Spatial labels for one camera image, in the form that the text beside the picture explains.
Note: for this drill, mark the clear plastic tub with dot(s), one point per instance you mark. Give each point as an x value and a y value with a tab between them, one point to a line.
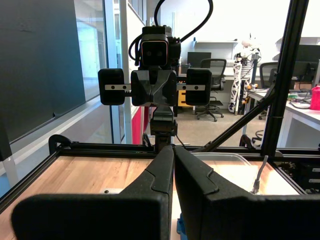
225	160

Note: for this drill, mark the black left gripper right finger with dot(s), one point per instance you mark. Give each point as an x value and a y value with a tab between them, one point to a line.
250	217

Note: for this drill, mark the white office desk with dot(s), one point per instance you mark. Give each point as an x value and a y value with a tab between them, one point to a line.
300	117

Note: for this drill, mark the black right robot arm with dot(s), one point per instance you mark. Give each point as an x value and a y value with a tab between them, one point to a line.
162	130

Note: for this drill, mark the black computer monitor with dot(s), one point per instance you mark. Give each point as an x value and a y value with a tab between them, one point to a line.
197	58
306	62

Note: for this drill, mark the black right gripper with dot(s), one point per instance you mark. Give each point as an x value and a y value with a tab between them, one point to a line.
111	97

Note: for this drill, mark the black office chair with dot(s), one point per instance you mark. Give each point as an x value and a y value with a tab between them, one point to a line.
267	75
215	75

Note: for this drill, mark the white taskboard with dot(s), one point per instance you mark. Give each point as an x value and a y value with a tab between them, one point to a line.
174	207

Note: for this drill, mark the black table frame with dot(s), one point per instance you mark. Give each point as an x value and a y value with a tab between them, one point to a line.
100	147

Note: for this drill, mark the blue clamp with black block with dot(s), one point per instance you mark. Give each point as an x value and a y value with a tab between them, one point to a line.
180	225

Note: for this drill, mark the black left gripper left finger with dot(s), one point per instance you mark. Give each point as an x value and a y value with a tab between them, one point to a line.
100	217

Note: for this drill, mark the red container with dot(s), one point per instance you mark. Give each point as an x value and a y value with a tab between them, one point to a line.
315	98

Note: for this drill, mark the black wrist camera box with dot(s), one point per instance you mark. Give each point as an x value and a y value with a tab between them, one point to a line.
153	43

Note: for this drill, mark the aluminium clamp block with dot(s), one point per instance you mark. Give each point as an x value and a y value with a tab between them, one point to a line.
113	191

